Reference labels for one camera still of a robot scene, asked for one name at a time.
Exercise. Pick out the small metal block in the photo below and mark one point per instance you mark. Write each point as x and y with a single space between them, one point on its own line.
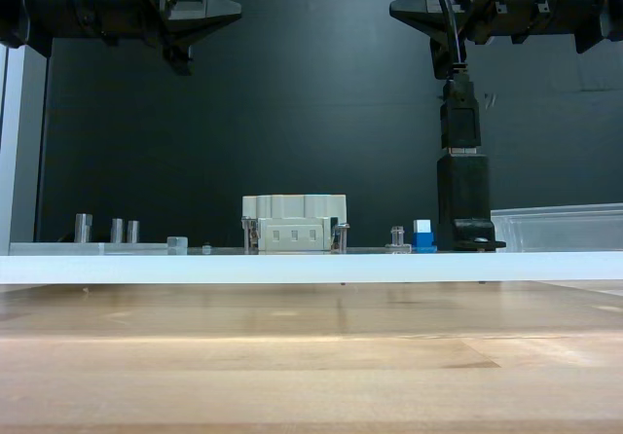
177 244

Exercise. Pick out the metal locking clamp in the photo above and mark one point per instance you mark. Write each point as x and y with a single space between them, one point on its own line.
251 234
340 237

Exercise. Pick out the clear plastic standoff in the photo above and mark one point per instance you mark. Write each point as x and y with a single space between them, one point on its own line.
397 238

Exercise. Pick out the beige connector hood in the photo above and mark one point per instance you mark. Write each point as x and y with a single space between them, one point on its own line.
292 206

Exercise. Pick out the short metal cylinder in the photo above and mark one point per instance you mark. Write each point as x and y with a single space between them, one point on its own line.
117 230
133 231

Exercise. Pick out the beige connector base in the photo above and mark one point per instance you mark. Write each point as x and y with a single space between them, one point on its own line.
292 234

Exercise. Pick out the blue and white connector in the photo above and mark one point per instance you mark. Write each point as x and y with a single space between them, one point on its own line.
422 239

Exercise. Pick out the tall metal cylinder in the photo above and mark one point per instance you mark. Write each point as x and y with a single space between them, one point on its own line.
84 228

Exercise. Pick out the grey frame post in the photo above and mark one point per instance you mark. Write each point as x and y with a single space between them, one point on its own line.
22 161

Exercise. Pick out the clear plastic tub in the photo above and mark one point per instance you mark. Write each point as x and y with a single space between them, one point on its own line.
560 229

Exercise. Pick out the aluminium bar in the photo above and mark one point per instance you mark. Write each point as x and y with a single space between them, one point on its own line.
73 248

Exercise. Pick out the black USB hub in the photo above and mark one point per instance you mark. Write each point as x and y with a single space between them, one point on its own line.
462 195

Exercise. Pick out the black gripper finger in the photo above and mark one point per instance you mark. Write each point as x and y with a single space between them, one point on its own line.
219 10
414 8

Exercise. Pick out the white board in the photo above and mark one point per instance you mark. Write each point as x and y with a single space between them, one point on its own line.
292 267

